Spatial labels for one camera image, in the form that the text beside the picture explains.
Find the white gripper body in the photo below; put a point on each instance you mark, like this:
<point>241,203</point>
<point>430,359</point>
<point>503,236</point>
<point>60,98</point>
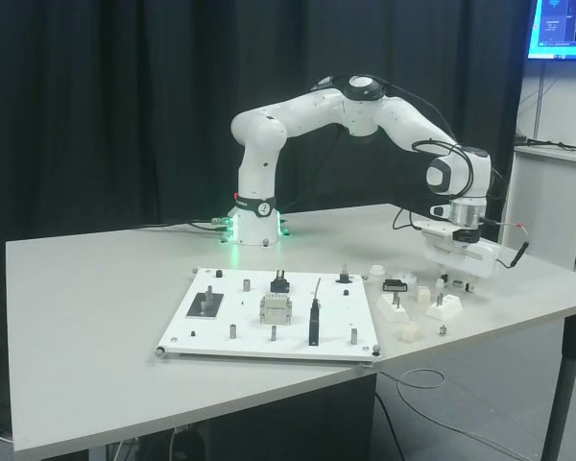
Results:
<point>475,259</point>

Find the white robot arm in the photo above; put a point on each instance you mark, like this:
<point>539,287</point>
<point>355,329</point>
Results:
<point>259,158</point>

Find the metal bolt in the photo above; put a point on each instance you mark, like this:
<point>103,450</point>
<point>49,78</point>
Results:
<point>457,283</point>

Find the white small gear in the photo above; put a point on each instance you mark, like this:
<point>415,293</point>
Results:
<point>439,285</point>

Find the white round plug holder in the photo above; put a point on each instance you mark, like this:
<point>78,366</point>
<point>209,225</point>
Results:
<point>423,294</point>

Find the white large gear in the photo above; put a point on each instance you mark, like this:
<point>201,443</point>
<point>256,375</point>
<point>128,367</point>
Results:
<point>411,278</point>

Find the white long peg holder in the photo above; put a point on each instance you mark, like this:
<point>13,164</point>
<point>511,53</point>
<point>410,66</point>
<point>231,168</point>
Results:
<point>447,309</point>

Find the black D-SUB plug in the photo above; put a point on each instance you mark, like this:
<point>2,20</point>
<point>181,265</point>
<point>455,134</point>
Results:
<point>396,286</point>

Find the small metal plug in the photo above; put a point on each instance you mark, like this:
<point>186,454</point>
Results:
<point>443,330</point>

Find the white sloped peg holder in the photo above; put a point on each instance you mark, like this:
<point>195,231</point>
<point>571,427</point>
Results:
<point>392,312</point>

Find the white cube holder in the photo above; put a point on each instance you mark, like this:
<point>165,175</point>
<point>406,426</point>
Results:
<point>411,332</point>

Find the white medium gear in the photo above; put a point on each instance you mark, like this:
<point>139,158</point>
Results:
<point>375,272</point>

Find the white cabinet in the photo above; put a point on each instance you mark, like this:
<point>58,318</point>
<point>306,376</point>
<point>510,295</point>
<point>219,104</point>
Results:
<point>547,201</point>

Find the black table leg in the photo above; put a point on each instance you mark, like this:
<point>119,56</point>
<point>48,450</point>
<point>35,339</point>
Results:
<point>564,384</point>

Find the white task board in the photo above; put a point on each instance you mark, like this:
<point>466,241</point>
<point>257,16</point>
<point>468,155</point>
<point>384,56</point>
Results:
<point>249,336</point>

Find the blue screen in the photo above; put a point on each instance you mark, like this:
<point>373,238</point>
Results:
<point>564,26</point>

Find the black curtain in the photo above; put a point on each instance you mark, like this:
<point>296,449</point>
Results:
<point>101,96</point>

